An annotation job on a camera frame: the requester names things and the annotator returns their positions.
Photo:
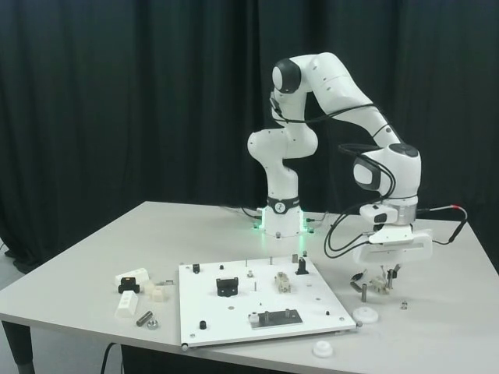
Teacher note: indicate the black D-SUB plug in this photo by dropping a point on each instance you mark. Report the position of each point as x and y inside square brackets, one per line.
[128, 285]

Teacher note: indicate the black cabinet under table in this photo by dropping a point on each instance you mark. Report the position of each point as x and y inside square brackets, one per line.
[234, 362]

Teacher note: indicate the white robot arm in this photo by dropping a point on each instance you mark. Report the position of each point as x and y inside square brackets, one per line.
[343, 89]

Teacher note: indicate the white large gear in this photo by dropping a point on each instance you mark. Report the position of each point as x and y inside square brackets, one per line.
[365, 315]

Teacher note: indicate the white holder with holes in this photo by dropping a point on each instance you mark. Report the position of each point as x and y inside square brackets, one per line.
[126, 305]

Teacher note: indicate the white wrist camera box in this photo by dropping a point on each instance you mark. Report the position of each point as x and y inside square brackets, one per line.
[378, 215]

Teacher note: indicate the dark table leg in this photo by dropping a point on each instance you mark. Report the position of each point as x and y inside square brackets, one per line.
[17, 346]

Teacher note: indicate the metal nut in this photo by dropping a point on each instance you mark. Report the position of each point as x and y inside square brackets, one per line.
[153, 323]

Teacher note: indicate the small beige cube holder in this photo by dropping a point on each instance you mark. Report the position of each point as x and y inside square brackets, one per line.
[149, 290]
[160, 295]

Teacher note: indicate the small metal bolt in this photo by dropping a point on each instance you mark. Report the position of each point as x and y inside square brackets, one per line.
[404, 304]

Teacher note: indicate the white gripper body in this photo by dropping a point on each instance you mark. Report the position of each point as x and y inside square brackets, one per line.
[393, 253]

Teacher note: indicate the black curtain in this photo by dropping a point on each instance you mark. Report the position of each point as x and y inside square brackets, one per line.
[117, 78]

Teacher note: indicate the small white peg holder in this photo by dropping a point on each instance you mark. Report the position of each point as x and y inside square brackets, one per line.
[379, 287]

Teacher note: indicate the white task board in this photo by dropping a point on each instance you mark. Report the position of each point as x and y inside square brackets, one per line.
[234, 323]

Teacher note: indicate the white medium gear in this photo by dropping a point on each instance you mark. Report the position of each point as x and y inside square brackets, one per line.
[323, 348]

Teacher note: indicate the white wedge holder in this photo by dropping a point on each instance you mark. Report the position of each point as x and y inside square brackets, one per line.
[134, 274]

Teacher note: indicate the small black plug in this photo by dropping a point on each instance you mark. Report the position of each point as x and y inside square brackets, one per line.
[358, 276]

